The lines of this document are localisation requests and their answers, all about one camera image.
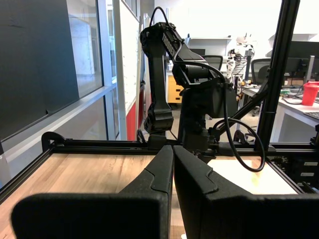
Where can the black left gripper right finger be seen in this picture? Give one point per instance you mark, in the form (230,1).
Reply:
(236,216)

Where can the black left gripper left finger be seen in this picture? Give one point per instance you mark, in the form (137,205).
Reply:
(99,216)

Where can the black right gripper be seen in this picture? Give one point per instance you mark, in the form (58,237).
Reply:
(195,112)

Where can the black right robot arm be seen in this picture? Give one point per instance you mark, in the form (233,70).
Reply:
(159,74)

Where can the yellow drawer cabinet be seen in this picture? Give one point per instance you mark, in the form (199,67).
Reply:
(173,89)

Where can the black mesh office chair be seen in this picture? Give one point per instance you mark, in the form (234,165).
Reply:
(259,72)
(213,62)

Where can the white striped equipment stand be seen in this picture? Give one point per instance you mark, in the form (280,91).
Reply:
(240,57)

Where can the white partition board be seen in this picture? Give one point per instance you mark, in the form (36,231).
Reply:
(129,62)

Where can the white office desk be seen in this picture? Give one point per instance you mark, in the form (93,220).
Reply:
(286,109)

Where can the red plastic container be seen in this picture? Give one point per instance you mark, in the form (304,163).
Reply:
(310,94)

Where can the black keyboard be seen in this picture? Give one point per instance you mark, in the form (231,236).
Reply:
(311,115)

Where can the dark computer monitor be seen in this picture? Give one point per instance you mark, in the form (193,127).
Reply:
(302,53)

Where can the black metal frame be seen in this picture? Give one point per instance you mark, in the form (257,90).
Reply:
(99,145)

